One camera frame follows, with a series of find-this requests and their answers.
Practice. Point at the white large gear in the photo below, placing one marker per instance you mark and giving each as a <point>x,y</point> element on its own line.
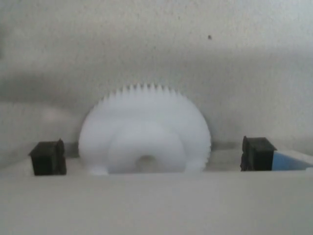
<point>144,132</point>

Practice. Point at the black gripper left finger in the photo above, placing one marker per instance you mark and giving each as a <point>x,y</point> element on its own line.
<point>47,157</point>

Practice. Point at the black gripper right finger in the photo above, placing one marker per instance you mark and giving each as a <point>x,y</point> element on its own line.
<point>258,154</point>

